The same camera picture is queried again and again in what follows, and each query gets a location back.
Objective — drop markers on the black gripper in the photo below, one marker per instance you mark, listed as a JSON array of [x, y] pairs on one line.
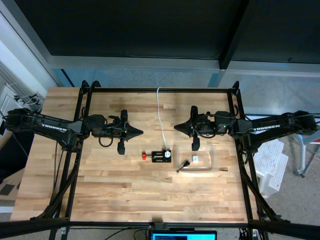
[[124, 116], [195, 112]]

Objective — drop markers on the black power plug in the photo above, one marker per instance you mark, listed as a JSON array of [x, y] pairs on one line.
[[187, 163]]

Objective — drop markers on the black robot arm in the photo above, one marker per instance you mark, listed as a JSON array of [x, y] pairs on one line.
[[50, 125], [262, 128]]

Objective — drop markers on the white power receptacle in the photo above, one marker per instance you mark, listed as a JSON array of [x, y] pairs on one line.
[[167, 154]]

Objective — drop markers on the clear plastic container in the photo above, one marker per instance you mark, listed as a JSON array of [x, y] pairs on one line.
[[205, 165]]

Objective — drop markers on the small white block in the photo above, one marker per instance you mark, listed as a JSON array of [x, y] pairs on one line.
[[195, 158]]

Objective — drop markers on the black vise with red knob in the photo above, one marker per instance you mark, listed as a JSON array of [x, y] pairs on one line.
[[157, 156]]

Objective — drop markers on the white stepped foam block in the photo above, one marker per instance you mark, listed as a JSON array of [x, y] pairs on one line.
[[271, 160]]

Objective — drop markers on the laptop screen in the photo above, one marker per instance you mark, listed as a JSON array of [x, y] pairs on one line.
[[182, 236]]

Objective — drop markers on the grey metal stand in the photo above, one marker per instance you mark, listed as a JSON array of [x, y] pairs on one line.
[[301, 150]]

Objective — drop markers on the black aluminium table frame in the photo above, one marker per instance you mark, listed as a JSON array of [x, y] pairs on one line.
[[175, 90]]

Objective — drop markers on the black arched frame bracket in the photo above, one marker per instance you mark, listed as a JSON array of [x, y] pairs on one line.
[[236, 85], [82, 87], [91, 86]]

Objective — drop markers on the black table level camera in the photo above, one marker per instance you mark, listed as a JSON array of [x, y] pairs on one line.
[[158, 223]]

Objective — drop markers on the black vertical wall post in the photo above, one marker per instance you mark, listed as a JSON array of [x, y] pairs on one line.
[[233, 37]]

